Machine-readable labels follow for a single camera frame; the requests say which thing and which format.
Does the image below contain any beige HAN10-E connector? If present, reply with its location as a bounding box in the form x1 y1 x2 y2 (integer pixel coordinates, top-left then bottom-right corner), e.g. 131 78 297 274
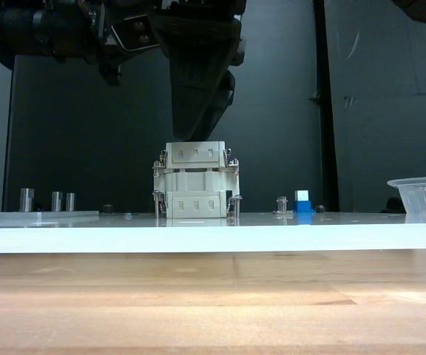
152 141 242 175

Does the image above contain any beige connector base housing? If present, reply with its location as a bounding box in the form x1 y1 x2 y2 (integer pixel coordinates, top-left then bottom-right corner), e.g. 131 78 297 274
152 169 243 220

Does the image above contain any blue and white connector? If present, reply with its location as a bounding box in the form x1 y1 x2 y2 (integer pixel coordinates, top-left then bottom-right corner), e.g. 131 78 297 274
293 189 316 215

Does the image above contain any clear plastic container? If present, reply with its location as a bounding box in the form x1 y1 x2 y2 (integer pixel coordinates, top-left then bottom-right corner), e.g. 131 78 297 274
386 175 426 215

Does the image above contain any white board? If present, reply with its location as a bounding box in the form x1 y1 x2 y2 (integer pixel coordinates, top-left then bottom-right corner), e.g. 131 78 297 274
0 210 426 254

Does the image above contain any black round knob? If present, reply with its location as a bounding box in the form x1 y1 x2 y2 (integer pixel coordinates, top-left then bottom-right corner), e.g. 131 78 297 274
384 197 403 214

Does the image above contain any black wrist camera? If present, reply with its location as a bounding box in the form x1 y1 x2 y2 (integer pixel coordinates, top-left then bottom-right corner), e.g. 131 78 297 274
110 14 161 52

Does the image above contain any black metal frame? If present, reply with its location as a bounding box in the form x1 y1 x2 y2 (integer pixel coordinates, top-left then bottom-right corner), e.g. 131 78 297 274
313 0 342 214

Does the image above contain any large silver metal post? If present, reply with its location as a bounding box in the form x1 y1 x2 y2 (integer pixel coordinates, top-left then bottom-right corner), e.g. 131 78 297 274
20 188 36 213

